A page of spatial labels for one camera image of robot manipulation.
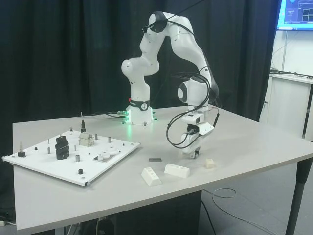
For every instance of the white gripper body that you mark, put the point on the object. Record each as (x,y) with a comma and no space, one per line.
(190,144)

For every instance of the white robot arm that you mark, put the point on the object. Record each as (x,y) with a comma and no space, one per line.
(183,41)

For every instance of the grey metal bolt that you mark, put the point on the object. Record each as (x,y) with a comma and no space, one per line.
(21,147)

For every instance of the small white cube holder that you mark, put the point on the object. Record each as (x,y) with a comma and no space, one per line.
(210,163)

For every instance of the flat white mounting plate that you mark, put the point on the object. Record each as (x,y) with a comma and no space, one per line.
(206,128)

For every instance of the white peg holder block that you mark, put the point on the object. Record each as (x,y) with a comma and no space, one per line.
(177,171)
(150,177)

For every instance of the thin black rod red tag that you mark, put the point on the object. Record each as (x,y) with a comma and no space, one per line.
(216,120)

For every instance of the dark grey flat piece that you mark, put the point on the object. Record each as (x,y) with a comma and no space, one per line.
(155,160)

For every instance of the black box under table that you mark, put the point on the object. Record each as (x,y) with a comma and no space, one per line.
(146,215)

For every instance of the white large gear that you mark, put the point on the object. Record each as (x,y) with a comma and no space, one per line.
(113,150)

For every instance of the white medium gear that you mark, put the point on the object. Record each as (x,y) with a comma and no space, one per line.
(105,155)

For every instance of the white cabinet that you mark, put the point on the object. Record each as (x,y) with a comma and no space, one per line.
(286,105)

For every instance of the metal connector block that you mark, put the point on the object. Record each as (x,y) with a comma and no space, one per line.
(85,140)

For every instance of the black table leg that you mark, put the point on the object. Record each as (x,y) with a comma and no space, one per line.
(297,195)

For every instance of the thick metal round peg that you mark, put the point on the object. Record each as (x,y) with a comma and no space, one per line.
(77,158)

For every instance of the black D-SUB plug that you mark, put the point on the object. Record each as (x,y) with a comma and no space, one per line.
(62,148)

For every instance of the white task board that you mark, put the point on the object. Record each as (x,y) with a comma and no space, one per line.
(36,161)

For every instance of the black curtain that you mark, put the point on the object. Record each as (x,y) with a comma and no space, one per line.
(61,49)

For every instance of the blue screen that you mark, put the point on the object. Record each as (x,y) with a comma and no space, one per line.
(296,14)

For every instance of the small white camera box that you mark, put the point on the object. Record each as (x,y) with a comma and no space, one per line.
(193,119)

